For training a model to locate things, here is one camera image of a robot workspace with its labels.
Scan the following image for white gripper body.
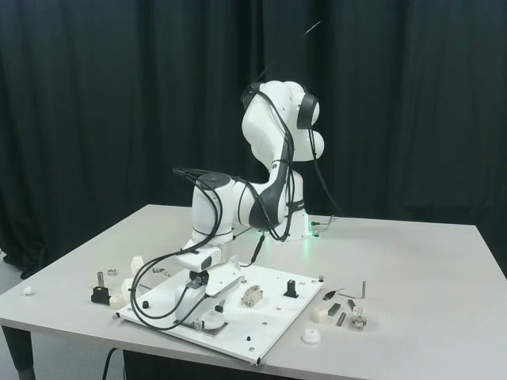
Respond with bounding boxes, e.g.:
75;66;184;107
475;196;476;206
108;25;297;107
173;283;228;325

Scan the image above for black base cable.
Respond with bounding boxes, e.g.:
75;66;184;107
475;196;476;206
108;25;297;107
311;215;337;230

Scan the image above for thin black rod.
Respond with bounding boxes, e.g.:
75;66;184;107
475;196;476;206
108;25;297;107
250;235;265;267

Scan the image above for white large gear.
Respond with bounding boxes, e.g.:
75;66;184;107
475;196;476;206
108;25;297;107
202;312;229;333

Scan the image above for white task board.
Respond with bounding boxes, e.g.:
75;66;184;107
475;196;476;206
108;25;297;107
113;253;326;366

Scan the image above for Ethernet plug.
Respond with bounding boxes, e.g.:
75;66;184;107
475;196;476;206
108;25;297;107
347;299;368;332

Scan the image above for black table leg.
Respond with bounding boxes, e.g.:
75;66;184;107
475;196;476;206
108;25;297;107
0;326;31;380

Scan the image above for black curtains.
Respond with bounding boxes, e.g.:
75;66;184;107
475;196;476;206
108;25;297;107
0;0;507;280

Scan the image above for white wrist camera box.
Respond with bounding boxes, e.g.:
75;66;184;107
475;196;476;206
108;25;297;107
175;248;223;273

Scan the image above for black D-SUB plug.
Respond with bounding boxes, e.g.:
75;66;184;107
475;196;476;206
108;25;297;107
90;285;111;305

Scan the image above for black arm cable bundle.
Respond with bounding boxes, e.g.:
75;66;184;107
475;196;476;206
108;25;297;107
127;85;341;330

